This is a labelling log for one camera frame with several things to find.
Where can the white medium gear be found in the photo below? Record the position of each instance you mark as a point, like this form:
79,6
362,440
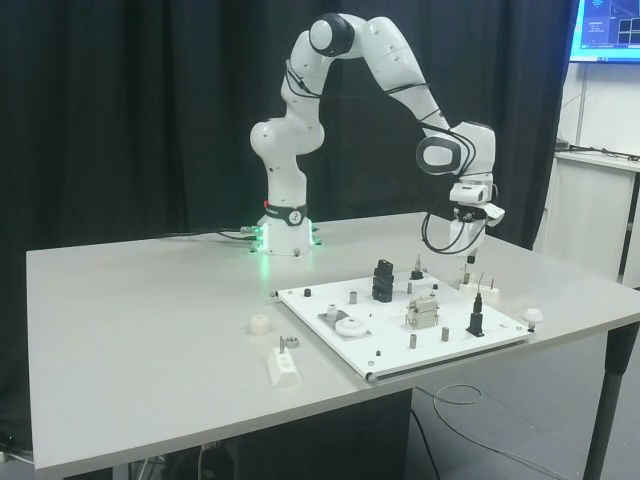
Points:
533,315

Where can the white large gear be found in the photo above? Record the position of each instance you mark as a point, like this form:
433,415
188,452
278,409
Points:
352,328

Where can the white small gear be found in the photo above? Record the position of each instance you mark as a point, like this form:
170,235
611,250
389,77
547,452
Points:
332,309

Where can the black curtain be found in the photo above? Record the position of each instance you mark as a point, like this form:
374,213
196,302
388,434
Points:
125,125

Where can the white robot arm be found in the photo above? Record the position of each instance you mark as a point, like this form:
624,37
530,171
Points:
287,165

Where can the white sloped peg holder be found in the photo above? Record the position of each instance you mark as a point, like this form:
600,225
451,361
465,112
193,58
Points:
284,369

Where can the white cabinet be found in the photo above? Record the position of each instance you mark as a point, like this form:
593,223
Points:
590,215

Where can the white task board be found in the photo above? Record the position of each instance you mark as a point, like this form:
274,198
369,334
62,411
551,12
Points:
390,350

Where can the metal square peg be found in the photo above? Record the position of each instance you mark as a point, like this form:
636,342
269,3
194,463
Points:
467,276

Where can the white long peg holder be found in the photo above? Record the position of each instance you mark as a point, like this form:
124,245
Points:
482,296

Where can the blue screen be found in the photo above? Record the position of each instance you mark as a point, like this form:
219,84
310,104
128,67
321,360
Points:
607,30

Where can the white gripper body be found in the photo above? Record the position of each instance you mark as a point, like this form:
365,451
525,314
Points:
466,237

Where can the black table leg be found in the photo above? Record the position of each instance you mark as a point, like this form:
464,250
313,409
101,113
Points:
607,400

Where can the small black plug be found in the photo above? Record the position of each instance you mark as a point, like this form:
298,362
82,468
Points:
416,273

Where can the black D-SUB plug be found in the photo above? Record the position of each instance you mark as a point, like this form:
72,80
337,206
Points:
382,282

